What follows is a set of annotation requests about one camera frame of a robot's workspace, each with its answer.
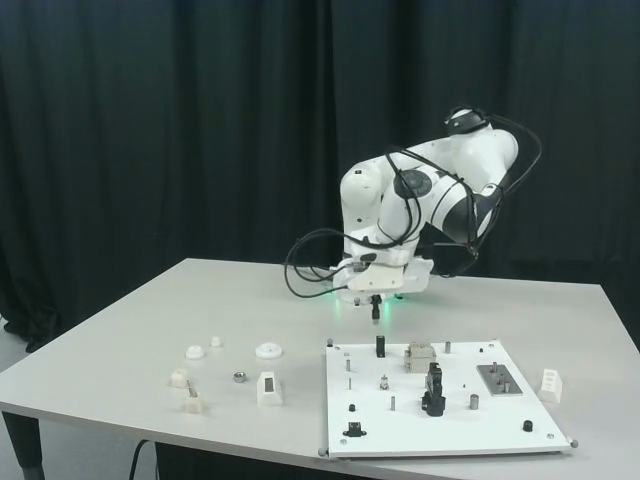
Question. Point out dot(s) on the white square plug holder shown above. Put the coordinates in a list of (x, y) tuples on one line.
[(179, 378)]

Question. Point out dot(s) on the metal round peg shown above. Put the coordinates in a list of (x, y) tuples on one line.
[(190, 389)]

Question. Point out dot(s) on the white task board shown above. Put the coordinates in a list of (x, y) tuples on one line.
[(390, 435)]

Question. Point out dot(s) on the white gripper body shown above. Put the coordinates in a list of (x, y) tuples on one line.
[(380, 279)]

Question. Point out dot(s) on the white large gear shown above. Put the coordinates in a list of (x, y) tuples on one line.
[(268, 350)]

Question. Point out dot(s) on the metal nut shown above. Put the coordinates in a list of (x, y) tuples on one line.
[(239, 376)]

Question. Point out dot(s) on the dark table leg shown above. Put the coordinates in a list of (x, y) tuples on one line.
[(20, 445)]

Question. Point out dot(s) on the beige connector block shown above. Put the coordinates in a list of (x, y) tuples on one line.
[(417, 359)]

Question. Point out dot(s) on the black USB plug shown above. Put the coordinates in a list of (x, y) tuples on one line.
[(375, 316)]

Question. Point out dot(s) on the white holder with holes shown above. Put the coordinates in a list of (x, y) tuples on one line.
[(550, 386)]

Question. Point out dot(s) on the white wedge holder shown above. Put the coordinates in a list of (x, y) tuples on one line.
[(270, 397)]

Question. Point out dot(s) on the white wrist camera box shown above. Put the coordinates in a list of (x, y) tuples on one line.
[(419, 275)]

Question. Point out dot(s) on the black curtain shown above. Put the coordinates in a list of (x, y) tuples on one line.
[(150, 125)]

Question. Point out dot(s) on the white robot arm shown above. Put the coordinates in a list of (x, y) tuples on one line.
[(360, 200)]

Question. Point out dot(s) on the metal BNC plug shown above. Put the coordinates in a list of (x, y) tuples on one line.
[(384, 383)]

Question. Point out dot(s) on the metal square peg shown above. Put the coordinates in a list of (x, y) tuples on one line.
[(268, 385)]

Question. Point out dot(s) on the white small gear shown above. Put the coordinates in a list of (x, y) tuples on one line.
[(215, 342)]

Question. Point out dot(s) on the white peg holder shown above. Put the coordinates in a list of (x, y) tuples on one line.
[(194, 405)]

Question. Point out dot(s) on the black D-SUB plug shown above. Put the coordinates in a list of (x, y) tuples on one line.
[(433, 392)]

